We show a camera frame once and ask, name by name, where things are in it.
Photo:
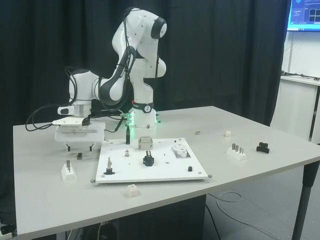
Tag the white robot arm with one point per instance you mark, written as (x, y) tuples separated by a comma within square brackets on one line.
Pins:
[(146, 75)]

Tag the metal peg in black socket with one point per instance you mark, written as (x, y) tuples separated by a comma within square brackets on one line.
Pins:
[(109, 165)]

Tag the white large gear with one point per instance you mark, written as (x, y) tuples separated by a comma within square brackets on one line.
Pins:
[(184, 153)]

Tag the medium metal round peg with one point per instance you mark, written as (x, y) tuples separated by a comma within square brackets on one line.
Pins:
[(237, 148)]

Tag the white task board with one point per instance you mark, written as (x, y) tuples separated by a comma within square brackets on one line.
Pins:
[(150, 170)]

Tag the black plug on board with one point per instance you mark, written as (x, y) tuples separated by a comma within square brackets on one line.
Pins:
[(148, 161)]

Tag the black upright cylindrical plug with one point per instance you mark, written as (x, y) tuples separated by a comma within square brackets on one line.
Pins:
[(127, 136)]

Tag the thick metal round peg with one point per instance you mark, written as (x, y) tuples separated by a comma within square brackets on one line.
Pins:
[(233, 146)]

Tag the flat white mounting plate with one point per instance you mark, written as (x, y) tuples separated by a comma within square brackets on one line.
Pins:
[(67, 121)]

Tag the blue screen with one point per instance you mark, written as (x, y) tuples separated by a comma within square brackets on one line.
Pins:
[(303, 13)]

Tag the small white holder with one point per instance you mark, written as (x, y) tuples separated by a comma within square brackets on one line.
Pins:
[(227, 133)]

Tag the black D-SUB plug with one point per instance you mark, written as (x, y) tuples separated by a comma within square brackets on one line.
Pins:
[(263, 147)]

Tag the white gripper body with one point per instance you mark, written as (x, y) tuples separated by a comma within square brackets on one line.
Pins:
[(80, 136)]

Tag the white square holder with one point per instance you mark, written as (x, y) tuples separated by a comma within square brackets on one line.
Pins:
[(131, 191)]

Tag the metal square peg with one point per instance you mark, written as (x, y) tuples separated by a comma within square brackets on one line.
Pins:
[(68, 165)]

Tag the white cabinet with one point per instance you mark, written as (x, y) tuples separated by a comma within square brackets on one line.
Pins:
[(295, 107)]

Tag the metal bolt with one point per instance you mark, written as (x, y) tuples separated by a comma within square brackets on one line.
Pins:
[(198, 132)]

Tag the white peg holder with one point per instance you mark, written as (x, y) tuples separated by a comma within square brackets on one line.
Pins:
[(68, 175)]

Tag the thin metal peg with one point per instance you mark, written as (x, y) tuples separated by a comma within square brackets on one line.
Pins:
[(241, 150)]

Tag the small black metal plug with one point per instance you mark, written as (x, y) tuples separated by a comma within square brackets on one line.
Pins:
[(79, 156)]

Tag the dark table leg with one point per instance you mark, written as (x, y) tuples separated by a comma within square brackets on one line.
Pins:
[(303, 200)]

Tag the metal BNC plug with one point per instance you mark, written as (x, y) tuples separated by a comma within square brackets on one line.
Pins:
[(127, 152)]

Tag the black curtain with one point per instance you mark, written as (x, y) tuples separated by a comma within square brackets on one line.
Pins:
[(212, 50)]

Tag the white holder with pegs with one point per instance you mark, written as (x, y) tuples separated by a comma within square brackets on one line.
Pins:
[(236, 155)]

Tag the small white camera box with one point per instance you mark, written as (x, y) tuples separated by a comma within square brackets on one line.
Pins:
[(65, 110)]

